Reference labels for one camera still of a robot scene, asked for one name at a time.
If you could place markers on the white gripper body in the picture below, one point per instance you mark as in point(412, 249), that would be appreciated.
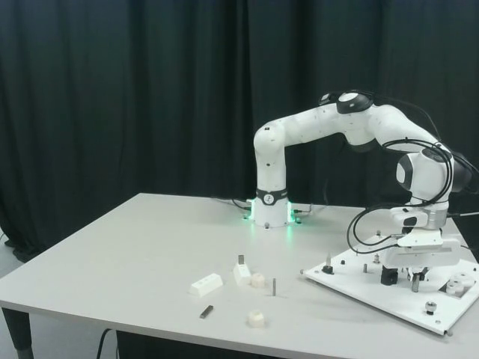
point(423, 256)

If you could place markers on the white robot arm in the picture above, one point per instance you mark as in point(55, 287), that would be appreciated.
point(269, 149)

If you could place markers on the thin metal round peg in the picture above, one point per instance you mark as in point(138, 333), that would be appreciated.
point(274, 287)

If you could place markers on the white peg holder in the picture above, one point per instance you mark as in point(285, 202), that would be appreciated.
point(206, 285)
point(241, 276)

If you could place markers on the short metal square peg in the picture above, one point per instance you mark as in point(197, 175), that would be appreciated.
point(241, 260)

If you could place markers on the dark metal square peg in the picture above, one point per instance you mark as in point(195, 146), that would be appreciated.
point(206, 312)

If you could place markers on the white small gear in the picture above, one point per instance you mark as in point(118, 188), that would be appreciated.
point(454, 290)

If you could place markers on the white large gear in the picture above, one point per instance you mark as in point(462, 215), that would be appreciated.
point(462, 281)

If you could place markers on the white task board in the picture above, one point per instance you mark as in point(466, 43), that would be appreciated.
point(374, 295)

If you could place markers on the small white cube holder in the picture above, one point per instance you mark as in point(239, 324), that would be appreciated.
point(256, 320)
point(257, 280)

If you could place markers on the black curtain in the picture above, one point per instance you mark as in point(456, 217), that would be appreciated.
point(131, 93)

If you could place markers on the black table leg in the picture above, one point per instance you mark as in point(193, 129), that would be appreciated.
point(16, 333)

